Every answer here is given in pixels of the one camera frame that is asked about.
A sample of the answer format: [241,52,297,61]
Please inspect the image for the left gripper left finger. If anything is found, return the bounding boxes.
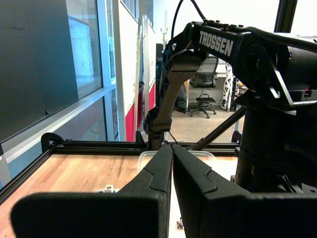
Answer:
[9,143,173,238]

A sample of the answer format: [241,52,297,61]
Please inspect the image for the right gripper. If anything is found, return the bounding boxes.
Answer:
[230,148,317,194]

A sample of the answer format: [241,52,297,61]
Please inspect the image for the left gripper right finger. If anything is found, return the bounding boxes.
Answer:
[172,145,317,238]

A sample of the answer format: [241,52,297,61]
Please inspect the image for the small blue white socket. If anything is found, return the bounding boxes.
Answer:
[99,184,120,194]

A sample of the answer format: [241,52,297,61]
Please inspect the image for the clear plastic tub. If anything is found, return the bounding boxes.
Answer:
[137,151,216,175]

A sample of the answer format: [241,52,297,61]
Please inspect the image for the white lattice structure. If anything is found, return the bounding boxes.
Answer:
[221,61,240,111]

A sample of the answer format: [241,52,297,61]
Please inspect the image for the black office chair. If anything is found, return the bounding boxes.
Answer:
[189,56,220,119]

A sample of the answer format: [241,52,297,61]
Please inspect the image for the white red partition panel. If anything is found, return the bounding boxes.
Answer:
[118,0,140,142]
[143,14,157,117]

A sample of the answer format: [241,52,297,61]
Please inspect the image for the black table frame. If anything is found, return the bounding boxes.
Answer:
[0,0,298,206]

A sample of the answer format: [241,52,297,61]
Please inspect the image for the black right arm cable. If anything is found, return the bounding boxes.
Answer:
[170,0,208,41]

